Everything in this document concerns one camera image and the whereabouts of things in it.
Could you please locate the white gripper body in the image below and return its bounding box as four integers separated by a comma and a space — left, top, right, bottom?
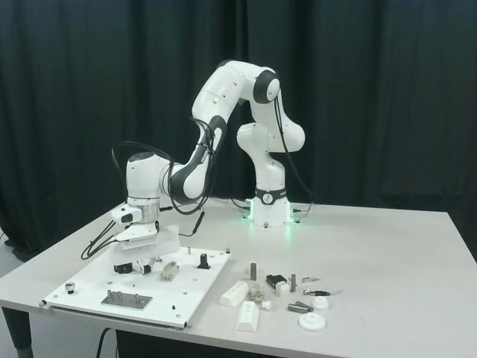
119, 225, 180, 260

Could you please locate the long white peg holder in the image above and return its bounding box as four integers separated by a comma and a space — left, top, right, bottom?
219, 281, 250, 308
235, 301, 262, 333

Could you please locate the flat white mounting plate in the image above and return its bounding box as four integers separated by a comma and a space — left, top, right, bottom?
115, 222, 158, 240

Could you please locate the white task board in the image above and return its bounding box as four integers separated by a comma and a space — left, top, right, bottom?
40, 245, 233, 331

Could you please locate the beige waterproof plug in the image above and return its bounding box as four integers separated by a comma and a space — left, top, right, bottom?
249, 283, 267, 303

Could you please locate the black table leg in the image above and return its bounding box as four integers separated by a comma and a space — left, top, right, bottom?
0, 307, 31, 358

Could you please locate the white large gear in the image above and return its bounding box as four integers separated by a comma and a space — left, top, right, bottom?
297, 313, 329, 333

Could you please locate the black curtain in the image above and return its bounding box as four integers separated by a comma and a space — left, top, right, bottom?
0, 0, 477, 249

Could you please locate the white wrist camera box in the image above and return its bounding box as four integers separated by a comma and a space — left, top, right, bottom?
110, 206, 143, 225

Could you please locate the black camera cable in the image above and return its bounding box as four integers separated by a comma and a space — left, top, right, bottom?
80, 219, 122, 261

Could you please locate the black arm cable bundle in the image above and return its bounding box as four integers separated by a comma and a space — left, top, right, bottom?
111, 117, 224, 217

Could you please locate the grey base cable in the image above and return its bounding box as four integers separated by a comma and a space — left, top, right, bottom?
293, 201, 316, 225

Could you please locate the metal plug with black cable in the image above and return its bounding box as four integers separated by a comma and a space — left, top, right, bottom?
303, 287, 337, 298

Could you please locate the black upper arm cable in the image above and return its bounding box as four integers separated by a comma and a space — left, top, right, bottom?
273, 78, 301, 224

